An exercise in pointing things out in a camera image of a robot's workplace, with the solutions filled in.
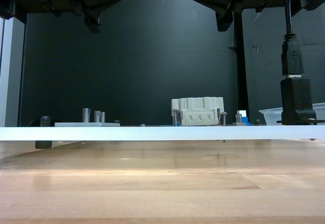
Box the black wall post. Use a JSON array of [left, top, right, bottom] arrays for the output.
[[228, 12, 249, 123]]

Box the white task board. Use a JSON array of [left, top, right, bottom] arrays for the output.
[[0, 124, 325, 142]]

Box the small blue white connector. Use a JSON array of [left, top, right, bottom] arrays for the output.
[[236, 109, 249, 126]]

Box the large black standoff bolt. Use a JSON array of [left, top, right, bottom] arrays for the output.
[[35, 116, 53, 149]]

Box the black USB plug with cable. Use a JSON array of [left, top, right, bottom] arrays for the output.
[[281, 0, 305, 79]]

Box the clear plastic tub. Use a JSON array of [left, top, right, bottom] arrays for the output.
[[257, 103, 325, 126]]

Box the black USB socket housing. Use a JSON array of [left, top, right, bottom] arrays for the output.
[[276, 77, 325, 124]]

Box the beige multi-pin connector housing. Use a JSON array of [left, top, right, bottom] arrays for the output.
[[171, 96, 224, 126]]

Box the grey metal plate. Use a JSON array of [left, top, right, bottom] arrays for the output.
[[54, 121, 120, 127]]

